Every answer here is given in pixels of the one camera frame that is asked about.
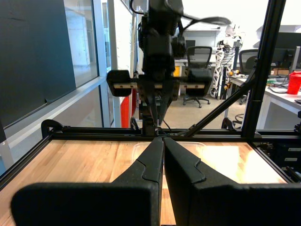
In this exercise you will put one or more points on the grey office chair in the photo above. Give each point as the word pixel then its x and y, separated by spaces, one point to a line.
pixel 247 61

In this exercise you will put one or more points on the black mesh office chair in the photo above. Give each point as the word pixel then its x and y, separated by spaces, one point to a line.
pixel 200 56

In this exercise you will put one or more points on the black controller box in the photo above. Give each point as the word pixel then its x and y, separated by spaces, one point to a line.
pixel 287 153

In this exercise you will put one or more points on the white lab desk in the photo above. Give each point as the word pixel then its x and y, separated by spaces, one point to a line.
pixel 279 96

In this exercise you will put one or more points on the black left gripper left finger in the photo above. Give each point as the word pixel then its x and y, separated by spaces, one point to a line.
pixel 94 204

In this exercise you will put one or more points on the small black computer monitor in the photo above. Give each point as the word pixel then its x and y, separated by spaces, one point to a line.
pixel 190 43

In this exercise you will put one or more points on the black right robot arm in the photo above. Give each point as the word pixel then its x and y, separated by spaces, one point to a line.
pixel 160 23

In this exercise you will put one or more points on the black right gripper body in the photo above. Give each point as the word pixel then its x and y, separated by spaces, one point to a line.
pixel 120 80

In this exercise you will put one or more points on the red plastic container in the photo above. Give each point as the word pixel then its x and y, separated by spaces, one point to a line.
pixel 294 83

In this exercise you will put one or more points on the yellow cabinet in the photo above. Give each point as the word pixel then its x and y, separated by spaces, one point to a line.
pixel 176 70

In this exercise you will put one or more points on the red cabinet panel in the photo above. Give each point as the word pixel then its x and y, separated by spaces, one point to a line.
pixel 125 110

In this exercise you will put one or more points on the clear plastic tub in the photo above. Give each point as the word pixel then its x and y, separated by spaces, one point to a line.
pixel 138 150

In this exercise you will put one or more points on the large black computer monitor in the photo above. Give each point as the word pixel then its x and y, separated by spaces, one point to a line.
pixel 282 47

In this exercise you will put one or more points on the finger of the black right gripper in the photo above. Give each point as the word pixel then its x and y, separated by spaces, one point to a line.
pixel 168 94
pixel 147 96

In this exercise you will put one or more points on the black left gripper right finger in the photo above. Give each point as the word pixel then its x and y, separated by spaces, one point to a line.
pixel 235 207

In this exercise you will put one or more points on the black aluminium table frame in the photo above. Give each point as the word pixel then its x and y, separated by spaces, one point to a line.
pixel 94 133

